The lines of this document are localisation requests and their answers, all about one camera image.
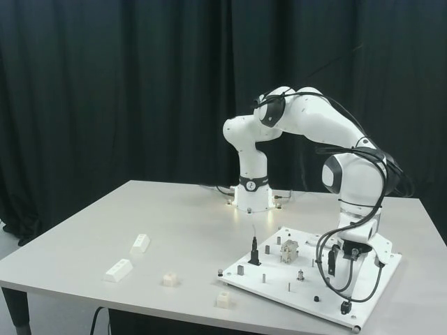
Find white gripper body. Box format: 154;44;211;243
332;257;373;298

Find thin black rod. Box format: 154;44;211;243
326;244;337;278

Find white task board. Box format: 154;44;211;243
215;225;402;332

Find small white plug holder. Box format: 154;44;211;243
215;292;233;310
162;270;182;288

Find long white peg holder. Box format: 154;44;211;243
102;258;134;283
129;234;152;255

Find black curtain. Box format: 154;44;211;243
0;0;447;247

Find black table leg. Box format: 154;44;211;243
1;288;31;335

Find black looped wrist cable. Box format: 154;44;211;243
314;205;385;303

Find black plug with short cable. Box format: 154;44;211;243
247;225;262;265

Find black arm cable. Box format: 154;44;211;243
250;87;416;210

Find thick black floor cable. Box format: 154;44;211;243
89;306;105;335

